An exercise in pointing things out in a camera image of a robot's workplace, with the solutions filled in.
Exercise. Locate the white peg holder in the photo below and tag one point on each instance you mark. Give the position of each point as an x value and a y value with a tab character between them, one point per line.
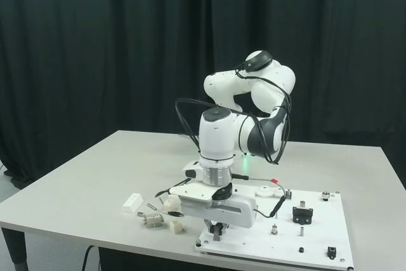
131	204

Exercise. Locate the black curtain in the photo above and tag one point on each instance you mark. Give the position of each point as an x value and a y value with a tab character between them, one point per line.
95	45

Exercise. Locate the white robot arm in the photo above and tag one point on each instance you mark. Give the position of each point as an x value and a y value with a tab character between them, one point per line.
215	137

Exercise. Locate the white task board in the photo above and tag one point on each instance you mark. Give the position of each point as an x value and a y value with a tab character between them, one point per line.
253	245

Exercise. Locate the small black plug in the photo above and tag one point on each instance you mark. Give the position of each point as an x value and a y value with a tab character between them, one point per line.
175	214

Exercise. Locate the white medium gear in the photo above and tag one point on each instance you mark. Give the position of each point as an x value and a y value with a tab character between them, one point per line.
277	191

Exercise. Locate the black D-SUB plug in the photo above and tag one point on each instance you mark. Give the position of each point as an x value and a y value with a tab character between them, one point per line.
302	214

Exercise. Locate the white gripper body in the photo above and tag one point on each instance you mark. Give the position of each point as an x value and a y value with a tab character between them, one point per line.
234	217

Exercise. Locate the white large gear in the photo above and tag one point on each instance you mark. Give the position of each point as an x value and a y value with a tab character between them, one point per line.
264	192

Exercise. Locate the dark grey table leg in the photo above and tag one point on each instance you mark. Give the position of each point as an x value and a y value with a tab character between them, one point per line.
14	248

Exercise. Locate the small white cube holder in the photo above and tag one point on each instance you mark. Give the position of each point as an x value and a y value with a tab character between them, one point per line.
176	227
170	203

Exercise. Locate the metal BNC plug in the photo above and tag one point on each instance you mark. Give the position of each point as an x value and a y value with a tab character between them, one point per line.
273	229

